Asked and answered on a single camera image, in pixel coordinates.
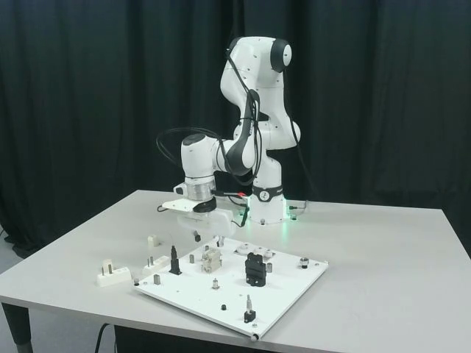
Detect dark table leg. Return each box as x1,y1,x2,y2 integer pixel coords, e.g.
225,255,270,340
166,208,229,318
1,302,31,353

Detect black Ethernet plug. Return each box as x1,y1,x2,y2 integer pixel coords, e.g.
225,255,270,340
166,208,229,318
169,245,181,274

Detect white task board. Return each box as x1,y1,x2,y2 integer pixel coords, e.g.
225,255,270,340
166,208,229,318
132,237,330,341

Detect black curtain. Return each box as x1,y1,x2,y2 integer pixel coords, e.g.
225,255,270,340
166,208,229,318
0,0,471,258

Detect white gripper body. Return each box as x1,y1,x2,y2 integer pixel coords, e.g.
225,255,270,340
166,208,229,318
175,209,238,237

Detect black D-SUB plug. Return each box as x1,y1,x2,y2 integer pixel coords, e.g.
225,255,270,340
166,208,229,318
244,252,268,288

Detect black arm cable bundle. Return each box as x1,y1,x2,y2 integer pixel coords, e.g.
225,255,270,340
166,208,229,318
155,38,272,176

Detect silver wrist ring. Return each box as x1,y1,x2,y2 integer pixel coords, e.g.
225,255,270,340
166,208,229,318
185,179,216,202

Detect white square peg holder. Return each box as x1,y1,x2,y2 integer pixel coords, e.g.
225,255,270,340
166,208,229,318
96,265,132,288

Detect white round peg holder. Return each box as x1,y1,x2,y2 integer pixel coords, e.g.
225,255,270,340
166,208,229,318
141,254,174,275

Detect flat white mounting plate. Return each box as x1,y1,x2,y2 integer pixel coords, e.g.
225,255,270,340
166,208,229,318
161,199,198,214

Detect black floor cable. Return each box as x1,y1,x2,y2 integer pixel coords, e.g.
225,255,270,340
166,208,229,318
94,322,118,353

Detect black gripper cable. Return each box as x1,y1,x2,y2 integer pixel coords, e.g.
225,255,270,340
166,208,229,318
227,194,249,227

